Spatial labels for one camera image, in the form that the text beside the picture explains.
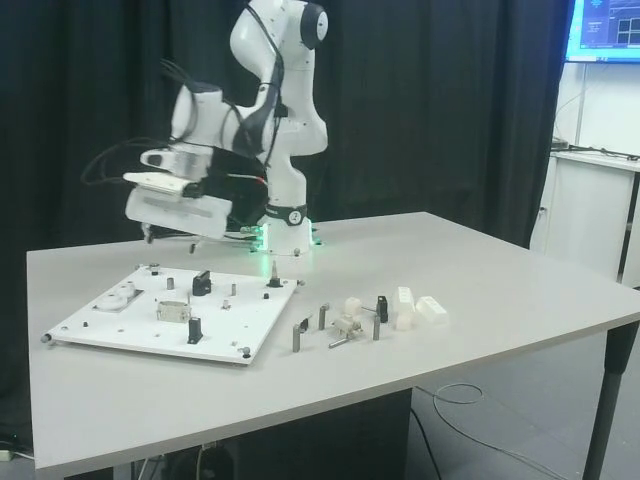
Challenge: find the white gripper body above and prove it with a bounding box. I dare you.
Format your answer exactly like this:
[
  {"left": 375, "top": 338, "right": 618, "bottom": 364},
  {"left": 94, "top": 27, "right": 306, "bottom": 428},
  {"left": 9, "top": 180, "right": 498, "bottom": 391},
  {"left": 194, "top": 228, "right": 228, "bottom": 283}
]
[{"left": 124, "top": 191, "right": 235, "bottom": 240}]

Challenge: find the white task board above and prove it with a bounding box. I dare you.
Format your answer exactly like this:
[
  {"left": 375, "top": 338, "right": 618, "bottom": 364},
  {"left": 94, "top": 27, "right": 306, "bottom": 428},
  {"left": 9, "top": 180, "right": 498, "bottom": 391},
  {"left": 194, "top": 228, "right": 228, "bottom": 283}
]
[{"left": 39, "top": 262, "right": 307, "bottom": 369}]

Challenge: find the black curtain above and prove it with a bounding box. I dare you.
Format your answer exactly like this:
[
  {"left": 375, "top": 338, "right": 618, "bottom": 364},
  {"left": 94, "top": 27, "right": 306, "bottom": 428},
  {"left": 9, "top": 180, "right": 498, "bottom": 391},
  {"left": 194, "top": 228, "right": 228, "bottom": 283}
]
[{"left": 0, "top": 0, "right": 571, "bottom": 451}]

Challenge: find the long white peg holder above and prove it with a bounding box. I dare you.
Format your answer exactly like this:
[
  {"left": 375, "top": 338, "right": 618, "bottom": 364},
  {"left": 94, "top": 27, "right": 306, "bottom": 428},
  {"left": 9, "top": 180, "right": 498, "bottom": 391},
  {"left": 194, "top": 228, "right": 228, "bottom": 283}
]
[{"left": 415, "top": 295, "right": 451, "bottom": 324}]

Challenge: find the white cabinet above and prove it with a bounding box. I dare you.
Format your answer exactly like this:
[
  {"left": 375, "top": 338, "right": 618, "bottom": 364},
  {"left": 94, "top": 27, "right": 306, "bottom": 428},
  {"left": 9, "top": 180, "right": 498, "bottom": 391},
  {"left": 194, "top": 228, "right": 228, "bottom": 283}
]
[{"left": 528, "top": 147, "right": 640, "bottom": 290}]

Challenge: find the black table leg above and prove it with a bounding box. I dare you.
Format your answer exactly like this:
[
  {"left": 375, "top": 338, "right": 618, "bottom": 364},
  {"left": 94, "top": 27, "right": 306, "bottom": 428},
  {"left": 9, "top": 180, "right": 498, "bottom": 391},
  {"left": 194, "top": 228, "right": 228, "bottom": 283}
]
[{"left": 583, "top": 327, "right": 630, "bottom": 480}]

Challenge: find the blue screen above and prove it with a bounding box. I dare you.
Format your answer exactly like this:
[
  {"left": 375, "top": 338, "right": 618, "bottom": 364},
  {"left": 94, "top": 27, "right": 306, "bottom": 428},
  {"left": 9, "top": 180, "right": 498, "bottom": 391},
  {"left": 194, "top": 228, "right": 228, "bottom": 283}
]
[{"left": 566, "top": 0, "right": 640, "bottom": 65}]

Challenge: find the black looped wrist cable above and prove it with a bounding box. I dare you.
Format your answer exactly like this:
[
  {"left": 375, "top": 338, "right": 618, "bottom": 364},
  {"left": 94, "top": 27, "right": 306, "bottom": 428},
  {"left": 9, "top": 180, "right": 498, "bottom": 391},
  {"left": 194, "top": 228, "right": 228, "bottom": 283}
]
[{"left": 82, "top": 137, "right": 174, "bottom": 184}]

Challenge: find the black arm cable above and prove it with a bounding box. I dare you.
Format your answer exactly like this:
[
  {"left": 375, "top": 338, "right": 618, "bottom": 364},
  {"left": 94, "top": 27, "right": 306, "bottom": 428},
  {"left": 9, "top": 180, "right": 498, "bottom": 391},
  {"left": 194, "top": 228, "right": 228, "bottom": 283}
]
[{"left": 242, "top": 0, "right": 289, "bottom": 166}]

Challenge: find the grey floor cable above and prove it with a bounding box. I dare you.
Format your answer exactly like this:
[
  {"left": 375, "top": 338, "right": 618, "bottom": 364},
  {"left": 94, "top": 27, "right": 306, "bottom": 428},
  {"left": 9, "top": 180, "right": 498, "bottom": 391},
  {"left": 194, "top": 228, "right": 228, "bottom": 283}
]
[{"left": 413, "top": 382, "right": 640, "bottom": 471}]

